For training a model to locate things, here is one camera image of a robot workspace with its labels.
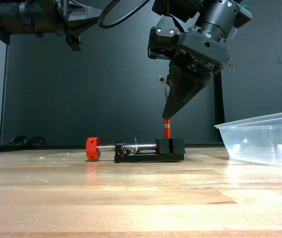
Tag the black clamp with red knob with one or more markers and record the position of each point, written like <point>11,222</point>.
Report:
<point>156,151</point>

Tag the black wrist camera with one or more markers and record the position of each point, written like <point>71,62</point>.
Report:
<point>162,44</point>

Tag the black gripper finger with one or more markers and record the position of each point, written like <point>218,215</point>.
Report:
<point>183,89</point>

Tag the clear plastic tub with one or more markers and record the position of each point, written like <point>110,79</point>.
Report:
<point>255,141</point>

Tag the red RCA connector with spring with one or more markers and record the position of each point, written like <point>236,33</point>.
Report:
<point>167,129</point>

